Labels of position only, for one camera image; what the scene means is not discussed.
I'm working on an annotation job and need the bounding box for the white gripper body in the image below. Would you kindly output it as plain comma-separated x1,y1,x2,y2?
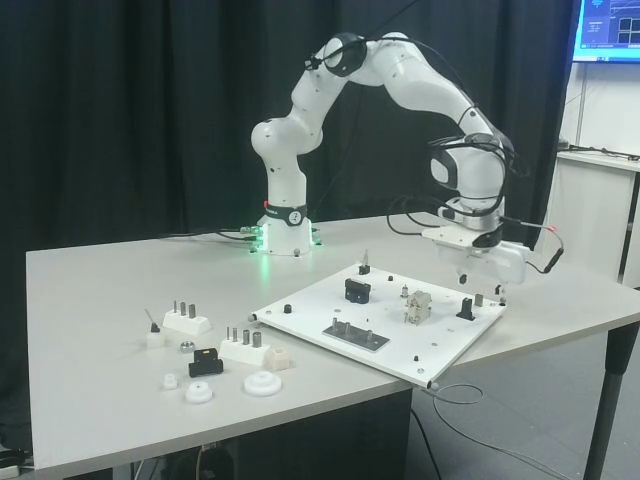
432,238,530,286

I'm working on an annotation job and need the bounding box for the white round peg holder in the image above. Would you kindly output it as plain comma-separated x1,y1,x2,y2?
218,339,272,366

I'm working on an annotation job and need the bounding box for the white square peg holder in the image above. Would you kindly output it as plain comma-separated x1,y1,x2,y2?
162,308,212,338

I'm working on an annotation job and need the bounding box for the flat white mounting plate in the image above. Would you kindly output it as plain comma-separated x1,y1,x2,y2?
422,225,484,246

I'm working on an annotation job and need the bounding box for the beige waterproof plug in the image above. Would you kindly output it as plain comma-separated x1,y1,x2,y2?
404,292,434,327

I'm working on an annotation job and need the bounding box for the white task board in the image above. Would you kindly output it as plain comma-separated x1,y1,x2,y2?
248,259,510,390

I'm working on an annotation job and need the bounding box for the white cabinet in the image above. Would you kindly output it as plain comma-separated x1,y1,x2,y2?
534,145,640,289

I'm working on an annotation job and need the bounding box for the black table leg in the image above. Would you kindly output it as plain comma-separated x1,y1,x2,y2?
584,325,631,480

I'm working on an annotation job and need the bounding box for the cream cube holder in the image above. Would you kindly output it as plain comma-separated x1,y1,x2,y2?
269,347,294,372

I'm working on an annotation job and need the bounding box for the white large gear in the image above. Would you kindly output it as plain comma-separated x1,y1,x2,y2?
243,372,284,399

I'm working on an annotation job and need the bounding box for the blue screen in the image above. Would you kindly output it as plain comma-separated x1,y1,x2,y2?
572,0,640,65

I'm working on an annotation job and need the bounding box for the black D-SUB plug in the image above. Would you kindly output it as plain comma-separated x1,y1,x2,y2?
188,348,227,378

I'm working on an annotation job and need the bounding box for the white medium gear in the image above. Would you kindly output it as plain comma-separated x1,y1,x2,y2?
183,381,214,403

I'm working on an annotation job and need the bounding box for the black curtain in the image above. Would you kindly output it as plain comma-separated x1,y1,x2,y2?
0,0,584,301

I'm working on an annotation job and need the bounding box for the thin black rod on wire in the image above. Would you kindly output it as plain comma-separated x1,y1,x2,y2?
499,215,567,275

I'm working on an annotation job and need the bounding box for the black cable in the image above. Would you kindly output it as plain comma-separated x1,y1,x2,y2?
386,194,451,236
167,227,261,246
307,32,531,221
409,409,451,480

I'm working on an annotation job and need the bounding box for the thin grey cable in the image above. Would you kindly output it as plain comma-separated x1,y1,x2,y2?
424,382,501,451

